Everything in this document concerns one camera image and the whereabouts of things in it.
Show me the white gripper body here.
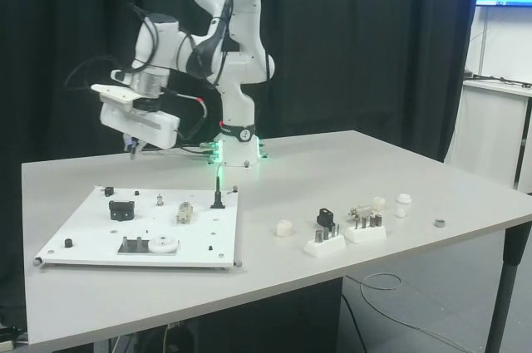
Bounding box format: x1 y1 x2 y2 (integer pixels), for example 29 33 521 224
99 101 180 150

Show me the white task board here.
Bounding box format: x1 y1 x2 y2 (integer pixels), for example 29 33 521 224
32 184 244 273

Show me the white large gear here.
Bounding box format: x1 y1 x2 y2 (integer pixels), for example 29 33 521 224
148 235 180 255

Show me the black D-SUB plug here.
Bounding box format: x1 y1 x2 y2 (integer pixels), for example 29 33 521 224
316 207 336 229

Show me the white round peg holder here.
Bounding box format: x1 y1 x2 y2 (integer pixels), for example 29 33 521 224
303 233 347 258

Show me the black curtain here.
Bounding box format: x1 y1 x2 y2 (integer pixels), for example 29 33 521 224
0 0 485 329

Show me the beige metal rectangular plug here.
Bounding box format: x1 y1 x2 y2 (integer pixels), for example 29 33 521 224
347 204 373 221

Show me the white square peg holder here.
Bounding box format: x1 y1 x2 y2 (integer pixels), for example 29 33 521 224
344 223 389 243

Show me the white cabinet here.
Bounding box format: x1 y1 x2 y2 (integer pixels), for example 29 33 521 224
444 74 532 194

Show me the black table leg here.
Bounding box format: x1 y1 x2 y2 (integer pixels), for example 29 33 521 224
488 222 527 353

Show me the black robot foot cable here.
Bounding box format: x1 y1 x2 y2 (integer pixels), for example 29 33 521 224
178 143 221 163

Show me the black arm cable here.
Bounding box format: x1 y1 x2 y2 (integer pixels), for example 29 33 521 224
64 0 234 92

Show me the slim black plug with cable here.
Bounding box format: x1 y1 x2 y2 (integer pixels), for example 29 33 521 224
210 164 226 210

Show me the grey floor cable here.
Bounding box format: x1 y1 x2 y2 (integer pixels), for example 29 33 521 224
340 272 532 353

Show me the black floor cable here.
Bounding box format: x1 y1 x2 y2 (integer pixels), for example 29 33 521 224
342 294 363 353

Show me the black cable bundle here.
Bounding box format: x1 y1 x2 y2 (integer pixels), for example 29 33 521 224
464 71 532 89

